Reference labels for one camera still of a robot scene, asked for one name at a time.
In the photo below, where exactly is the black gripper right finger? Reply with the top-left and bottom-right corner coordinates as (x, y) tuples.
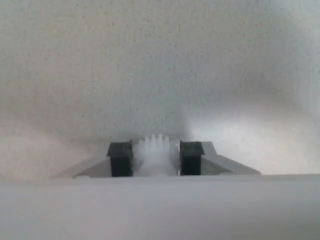
(179, 140), (262, 177)

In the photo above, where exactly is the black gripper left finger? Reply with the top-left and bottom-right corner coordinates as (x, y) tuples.
(51, 139), (134, 179)

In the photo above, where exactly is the white small gear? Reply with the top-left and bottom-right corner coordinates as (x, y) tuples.
(132, 134), (181, 177)

